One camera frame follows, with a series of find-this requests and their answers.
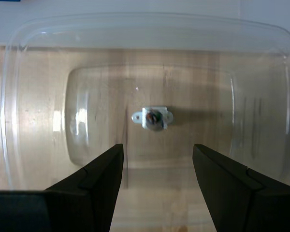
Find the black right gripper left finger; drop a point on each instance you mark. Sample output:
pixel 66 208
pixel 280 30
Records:
pixel 75 205

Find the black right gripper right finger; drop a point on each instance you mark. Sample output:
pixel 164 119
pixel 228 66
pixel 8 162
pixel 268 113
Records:
pixel 244 205

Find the white flanged plug holder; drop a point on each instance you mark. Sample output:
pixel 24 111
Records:
pixel 137 118

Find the clear plastic tub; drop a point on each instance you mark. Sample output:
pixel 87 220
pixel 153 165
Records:
pixel 26 72

